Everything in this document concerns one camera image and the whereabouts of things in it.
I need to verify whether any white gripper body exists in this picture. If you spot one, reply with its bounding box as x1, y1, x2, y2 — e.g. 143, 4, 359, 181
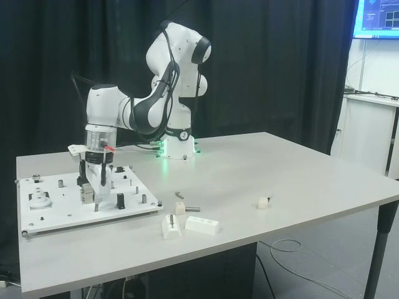
85, 161, 112, 201

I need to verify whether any white square peg holder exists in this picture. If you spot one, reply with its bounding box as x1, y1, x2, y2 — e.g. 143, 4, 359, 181
161, 214, 182, 240

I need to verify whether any white round peg holder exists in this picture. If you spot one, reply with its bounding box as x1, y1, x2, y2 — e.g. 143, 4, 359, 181
185, 217, 220, 236

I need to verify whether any thin black rod red tag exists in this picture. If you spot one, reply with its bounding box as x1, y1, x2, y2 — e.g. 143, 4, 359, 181
99, 145, 115, 187

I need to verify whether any black D-SUB plug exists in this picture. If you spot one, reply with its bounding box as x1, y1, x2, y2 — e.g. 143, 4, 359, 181
76, 159, 90, 187

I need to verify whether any white task board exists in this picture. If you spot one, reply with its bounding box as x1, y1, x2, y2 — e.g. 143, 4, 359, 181
15, 164, 165, 239

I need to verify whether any white large gear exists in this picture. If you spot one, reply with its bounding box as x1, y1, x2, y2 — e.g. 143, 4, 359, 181
30, 196, 54, 214

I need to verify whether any black curtain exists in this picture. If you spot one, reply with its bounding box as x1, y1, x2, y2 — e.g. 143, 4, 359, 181
0, 0, 359, 281

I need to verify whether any white cabinet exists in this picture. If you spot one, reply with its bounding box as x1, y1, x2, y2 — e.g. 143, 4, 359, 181
330, 92, 399, 181

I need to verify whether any black table leg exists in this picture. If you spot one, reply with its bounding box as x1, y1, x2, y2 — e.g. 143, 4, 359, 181
363, 199, 395, 299

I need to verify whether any blue screen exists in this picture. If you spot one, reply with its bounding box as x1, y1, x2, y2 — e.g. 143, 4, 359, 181
352, 0, 399, 40

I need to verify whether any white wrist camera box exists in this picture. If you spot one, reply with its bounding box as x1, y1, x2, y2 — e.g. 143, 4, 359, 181
67, 143, 87, 157

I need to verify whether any clear silver wrist ring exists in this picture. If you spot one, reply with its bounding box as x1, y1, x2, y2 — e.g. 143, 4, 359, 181
84, 124, 118, 153

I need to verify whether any black base cable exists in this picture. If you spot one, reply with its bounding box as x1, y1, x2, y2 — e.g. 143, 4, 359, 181
115, 141, 163, 153

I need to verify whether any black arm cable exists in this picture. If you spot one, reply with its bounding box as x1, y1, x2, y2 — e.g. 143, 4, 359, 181
70, 22, 203, 141

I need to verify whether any grey floor cable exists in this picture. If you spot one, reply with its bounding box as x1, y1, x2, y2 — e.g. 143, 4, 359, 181
269, 239, 367, 292

